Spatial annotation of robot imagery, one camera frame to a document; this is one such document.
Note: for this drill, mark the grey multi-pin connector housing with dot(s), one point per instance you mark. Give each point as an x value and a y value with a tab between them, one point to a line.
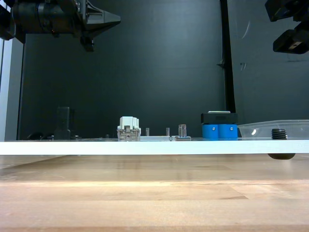
128	128

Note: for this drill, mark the small silver socket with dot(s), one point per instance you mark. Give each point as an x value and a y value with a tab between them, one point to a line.
182	130

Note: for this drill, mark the white task board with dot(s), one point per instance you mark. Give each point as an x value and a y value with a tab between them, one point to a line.
154	147

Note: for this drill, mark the clear plastic tub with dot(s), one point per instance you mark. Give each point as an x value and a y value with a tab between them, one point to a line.
265	131

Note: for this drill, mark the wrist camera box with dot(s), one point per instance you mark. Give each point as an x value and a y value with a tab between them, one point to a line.
277	9

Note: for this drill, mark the black board screw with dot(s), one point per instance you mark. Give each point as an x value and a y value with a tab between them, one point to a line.
279	134

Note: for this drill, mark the black rubber board foot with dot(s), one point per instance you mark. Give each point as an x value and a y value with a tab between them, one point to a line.
281	156

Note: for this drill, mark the blue and black connector block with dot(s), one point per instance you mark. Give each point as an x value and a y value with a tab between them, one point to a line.
219	131

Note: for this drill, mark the black aluminium frame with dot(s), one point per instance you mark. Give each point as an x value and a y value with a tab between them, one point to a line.
228	84

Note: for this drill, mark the black socket block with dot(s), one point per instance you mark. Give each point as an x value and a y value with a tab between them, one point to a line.
63	120

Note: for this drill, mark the small steel post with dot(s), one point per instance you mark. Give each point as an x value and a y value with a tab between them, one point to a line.
167	131
147	131

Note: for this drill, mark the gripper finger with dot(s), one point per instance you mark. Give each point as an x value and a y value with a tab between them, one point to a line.
99	27
99	12

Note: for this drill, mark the aluminium bar plate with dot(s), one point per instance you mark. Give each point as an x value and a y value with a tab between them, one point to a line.
154	138

